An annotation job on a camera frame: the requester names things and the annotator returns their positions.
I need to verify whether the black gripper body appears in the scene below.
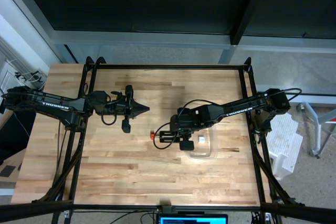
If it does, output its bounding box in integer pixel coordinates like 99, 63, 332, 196
115, 84, 134, 133
180, 115, 197, 152

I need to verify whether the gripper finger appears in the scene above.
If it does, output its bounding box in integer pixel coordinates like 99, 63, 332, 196
132, 108, 150, 118
132, 100, 150, 109

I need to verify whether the clear plastic container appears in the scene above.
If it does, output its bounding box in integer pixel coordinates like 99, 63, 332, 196
187, 127, 219, 161

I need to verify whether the black clamp with red knob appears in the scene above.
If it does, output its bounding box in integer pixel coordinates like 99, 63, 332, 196
150, 130, 184, 143

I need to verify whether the screen with blue edge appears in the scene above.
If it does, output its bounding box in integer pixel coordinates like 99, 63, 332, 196
156, 213, 228, 224

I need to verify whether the white foam packing block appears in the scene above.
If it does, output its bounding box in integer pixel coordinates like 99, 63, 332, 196
265, 113, 305, 182

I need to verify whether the grey metal stand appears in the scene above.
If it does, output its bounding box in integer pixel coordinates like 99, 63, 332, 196
296, 100, 336, 159

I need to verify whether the black vertical column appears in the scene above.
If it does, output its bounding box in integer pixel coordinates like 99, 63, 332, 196
230, 0, 263, 46

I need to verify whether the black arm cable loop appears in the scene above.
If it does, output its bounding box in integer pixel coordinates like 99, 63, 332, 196
100, 105, 118, 126

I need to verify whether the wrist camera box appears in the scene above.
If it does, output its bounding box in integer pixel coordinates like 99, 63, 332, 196
170, 113, 186, 131

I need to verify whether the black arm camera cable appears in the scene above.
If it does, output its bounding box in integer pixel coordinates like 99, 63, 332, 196
153, 100, 219, 151

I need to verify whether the small black camera box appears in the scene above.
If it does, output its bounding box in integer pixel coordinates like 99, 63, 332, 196
160, 199, 173, 213

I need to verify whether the power strip with cables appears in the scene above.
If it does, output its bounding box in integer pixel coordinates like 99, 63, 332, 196
13, 70, 47, 86

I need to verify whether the black arm shoulder cable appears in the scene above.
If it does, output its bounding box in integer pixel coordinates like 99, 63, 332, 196
262, 88, 302, 104

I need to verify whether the black aluminium frame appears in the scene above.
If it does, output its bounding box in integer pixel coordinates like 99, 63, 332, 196
0, 56, 336, 224

